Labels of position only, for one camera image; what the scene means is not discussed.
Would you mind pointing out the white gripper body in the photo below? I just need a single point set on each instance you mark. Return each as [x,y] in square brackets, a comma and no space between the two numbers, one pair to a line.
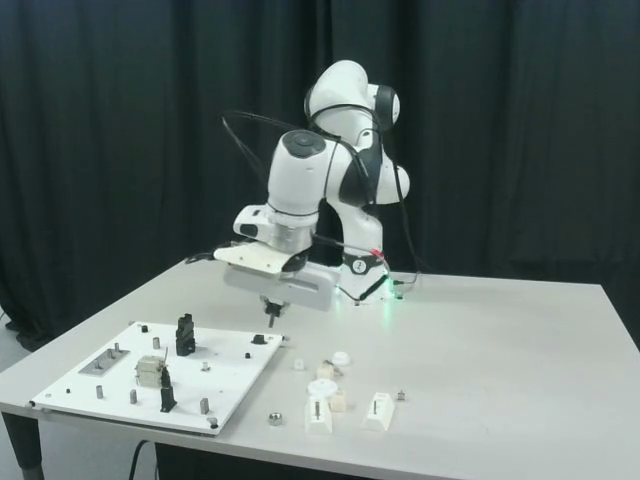
[305,295]

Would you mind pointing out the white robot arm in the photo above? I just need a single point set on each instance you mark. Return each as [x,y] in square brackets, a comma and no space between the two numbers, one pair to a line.
[300,170]

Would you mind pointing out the white peg holder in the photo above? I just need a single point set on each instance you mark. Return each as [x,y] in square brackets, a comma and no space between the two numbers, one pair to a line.
[378,419]
[317,425]

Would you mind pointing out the white flat mounting plate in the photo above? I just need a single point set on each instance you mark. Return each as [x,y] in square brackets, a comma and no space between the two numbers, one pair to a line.
[250,260]

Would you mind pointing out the white small gear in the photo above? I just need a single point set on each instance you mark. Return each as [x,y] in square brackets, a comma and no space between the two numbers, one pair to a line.
[298,364]

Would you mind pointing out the small white plug holder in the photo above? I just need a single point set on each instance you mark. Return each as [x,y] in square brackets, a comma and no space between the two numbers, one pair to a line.
[324,372]
[339,402]

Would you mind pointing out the metal USB plug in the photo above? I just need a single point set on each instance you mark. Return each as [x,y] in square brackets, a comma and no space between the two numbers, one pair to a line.
[338,369]

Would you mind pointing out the white task board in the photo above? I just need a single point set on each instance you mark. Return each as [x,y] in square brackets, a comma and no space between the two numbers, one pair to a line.
[225,380]

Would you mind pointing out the black D-SUB plug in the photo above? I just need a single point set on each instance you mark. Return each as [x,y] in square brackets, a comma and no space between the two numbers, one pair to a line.
[185,335]

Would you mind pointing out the white large gear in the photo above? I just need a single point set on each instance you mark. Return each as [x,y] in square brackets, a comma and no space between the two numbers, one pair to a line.
[322,388]

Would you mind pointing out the metal bolt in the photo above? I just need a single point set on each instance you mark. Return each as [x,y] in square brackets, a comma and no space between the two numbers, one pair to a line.
[274,418]

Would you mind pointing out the black Ethernet plug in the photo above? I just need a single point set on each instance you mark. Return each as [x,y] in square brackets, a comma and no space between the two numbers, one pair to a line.
[168,392]

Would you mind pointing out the beige waterproof plug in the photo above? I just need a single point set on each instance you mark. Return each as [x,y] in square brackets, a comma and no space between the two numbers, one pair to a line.
[148,372]

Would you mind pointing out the black curtain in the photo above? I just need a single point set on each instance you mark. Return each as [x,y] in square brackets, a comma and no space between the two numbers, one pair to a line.
[150,125]

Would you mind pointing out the dark table leg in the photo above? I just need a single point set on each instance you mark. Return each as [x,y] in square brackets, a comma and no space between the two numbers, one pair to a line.
[25,450]

